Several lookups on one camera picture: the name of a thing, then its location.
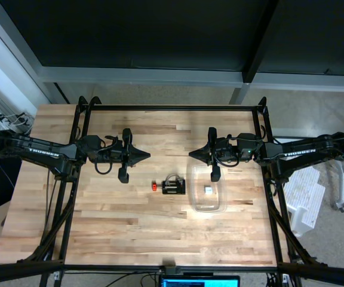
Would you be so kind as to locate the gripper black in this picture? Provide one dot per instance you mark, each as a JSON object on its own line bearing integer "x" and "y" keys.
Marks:
{"x": 215, "y": 173}
{"x": 126, "y": 173}

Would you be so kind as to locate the clear plastic container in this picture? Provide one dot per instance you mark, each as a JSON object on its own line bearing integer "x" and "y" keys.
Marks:
{"x": 208, "y": 207}

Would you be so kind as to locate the small white block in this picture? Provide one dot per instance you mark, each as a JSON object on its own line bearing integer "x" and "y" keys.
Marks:
{"x": 208, "y": 190}

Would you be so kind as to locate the black vise orange knob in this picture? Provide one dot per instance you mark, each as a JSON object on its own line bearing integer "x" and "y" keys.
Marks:
{"x": 173, "y": 190}

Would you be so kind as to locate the grey metal beam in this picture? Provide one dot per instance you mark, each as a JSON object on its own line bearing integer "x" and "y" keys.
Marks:
{"x": 130, "y": 75}

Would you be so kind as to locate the white plastic step stool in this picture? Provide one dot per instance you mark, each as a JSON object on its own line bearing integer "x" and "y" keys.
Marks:
{"x": 305, "y": 191}

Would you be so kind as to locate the laptop screen blue edge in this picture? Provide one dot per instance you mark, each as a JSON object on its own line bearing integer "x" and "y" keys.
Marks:
{"x": 199, "y": 283}

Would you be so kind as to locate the grey metal chair legs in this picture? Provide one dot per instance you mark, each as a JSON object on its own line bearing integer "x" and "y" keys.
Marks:
{"x": 342, "y": 188}

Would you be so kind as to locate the small black camera box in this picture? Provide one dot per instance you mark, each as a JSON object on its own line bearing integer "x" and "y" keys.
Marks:
{"x": 170, "y": 269}

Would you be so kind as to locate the black aluminium frame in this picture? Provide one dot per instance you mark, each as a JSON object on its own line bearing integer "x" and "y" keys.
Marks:
{"x": 25, "y": 268}

